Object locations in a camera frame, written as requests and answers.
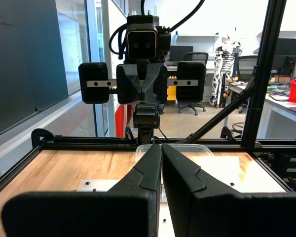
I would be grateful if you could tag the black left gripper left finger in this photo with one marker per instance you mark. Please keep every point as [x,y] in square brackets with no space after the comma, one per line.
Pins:
[88,214]

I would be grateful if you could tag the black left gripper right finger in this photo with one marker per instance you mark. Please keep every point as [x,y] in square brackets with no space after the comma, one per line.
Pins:
[236,214]

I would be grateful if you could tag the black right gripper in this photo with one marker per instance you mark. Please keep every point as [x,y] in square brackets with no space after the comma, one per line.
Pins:
[93,74]

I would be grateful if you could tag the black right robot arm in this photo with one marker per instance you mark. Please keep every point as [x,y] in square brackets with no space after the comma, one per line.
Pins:
[146,116]

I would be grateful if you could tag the yellow cabinet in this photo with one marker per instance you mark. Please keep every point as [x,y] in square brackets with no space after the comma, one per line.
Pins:
[171,93]

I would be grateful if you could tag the white task board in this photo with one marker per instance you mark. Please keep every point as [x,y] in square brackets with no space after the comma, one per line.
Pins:
[98,185]

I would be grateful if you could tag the red panel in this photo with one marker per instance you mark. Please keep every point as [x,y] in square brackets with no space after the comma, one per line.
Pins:
[119,121]

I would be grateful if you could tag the black computer monitor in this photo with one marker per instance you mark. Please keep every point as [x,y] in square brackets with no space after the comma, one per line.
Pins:
[180,53]
[293,47]

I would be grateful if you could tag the black office chair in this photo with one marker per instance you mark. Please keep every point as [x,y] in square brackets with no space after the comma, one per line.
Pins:
[197,56]
[246,66]

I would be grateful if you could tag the black control box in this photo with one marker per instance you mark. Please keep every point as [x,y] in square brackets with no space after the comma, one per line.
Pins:
[281,163]

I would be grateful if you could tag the white lattice structure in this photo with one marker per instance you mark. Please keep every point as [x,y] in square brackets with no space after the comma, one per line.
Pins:
[218,74]

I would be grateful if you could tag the clear plastic tub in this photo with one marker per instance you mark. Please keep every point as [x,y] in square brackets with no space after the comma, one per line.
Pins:
[187,149]

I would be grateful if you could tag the white desk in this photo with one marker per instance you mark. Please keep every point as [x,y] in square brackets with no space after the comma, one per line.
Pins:
[278,116]

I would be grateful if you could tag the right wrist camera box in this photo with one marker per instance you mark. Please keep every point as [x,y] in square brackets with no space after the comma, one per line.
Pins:
[141,44]

